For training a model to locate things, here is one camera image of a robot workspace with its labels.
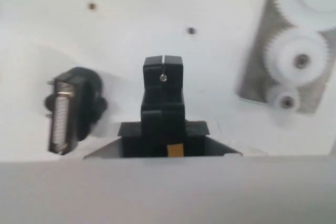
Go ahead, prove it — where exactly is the white medium gear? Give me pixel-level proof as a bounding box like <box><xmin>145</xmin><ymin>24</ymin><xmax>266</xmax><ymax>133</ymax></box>
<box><xmin>263</xmin><ymin>30</ymin><xmax>332</xmax><ymax>91</ymax></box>

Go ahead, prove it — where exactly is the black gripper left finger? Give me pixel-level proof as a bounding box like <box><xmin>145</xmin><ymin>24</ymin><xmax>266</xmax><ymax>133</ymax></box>
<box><xmin>83</xmin><ymin>121</ymin><xmax>143</xmax><ymax>159</ymax></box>

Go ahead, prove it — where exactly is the white small gear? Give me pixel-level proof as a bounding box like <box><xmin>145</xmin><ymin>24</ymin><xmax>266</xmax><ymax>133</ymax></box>
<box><xmin>269</xmin><ymin>87</ymin><xmax>300</xmax><ymax>114</ymax></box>

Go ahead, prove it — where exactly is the white task board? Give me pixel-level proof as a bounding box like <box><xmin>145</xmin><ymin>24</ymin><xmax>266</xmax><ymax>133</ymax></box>
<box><xmin>0</xmin><ymin>0</ymin><xmax>336</xmax><ymax>162</ymax></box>

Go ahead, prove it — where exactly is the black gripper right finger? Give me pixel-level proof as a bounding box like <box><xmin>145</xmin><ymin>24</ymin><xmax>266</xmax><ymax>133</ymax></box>
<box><xmin>185</xmin><ymin>120</ymin><xmax>242</xmax><ymax>158</ymax></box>

